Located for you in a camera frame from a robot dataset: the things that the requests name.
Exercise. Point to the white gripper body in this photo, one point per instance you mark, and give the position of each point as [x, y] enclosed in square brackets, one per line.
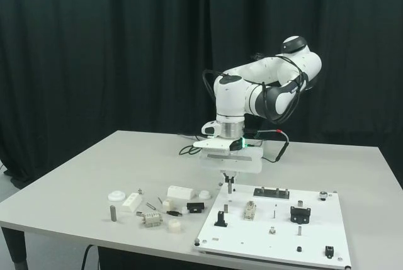
[231, 163]

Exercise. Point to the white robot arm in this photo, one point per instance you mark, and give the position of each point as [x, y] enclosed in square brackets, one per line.
[228, 97]

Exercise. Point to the short metal round peg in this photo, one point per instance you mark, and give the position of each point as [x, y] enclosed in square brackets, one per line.
[300, 230]

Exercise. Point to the white peg holder block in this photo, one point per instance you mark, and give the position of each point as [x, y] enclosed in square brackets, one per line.
[129, 203]

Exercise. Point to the metal square peg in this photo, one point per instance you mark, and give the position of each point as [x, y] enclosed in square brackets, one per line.
[113, 214]

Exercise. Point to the white small gear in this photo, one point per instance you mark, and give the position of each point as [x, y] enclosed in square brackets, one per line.
[205, 194]

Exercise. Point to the black USB plug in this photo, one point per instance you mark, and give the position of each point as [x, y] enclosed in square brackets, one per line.
[196, 207]

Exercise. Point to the white long holder block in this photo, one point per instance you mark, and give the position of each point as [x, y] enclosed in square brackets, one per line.
[181, 193]

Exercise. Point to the thin black rod red tag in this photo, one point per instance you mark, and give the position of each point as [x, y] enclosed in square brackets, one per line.
[283, 152]

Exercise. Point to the white Ethernet plug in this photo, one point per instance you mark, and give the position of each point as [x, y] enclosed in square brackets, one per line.
[169, 205]

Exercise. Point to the small black plug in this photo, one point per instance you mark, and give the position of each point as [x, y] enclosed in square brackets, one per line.
[173, 213]

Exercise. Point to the white task board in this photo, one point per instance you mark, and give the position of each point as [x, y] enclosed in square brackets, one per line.
[270, 229]

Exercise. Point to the white medium gear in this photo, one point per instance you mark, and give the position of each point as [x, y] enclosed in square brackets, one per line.
[174, 225]

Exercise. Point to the thin metal pin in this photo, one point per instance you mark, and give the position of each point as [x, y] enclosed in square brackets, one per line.
[151, 205]

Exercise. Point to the small metal bolt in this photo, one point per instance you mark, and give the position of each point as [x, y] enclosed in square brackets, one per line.
[140, 191]

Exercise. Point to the beige D-SUB plug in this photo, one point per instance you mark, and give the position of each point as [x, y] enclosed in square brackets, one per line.
[149, 220]

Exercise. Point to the metal BNC plug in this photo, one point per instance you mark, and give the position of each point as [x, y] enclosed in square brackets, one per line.
[323, 195]

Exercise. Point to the white large gear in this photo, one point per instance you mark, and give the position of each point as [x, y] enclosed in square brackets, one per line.
[116, 196]

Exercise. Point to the black curtains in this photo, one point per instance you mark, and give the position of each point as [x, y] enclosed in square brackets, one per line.
[94, 46]

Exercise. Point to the dark table leg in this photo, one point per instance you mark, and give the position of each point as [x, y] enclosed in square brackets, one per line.
[12, 248]

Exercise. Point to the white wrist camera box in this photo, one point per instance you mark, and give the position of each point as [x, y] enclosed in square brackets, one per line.
[209, 127]

